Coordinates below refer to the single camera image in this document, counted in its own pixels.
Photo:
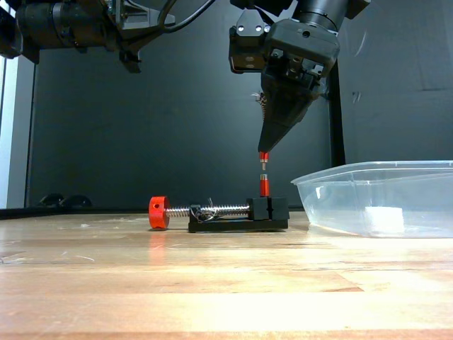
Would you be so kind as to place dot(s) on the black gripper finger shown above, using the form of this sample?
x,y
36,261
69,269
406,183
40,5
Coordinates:
x,y
279,113
141,33
141,17

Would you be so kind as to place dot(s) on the red RCA socket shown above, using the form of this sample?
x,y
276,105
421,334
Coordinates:
x,y
265,187

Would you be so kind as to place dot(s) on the black clamp with red knob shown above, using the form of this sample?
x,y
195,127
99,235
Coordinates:
x,y
269,210

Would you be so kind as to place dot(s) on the clear plastic tub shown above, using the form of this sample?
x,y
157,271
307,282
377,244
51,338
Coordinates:
x,y
354,198

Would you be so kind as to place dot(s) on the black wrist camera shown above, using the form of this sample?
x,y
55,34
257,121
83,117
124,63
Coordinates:
x,y
247,49

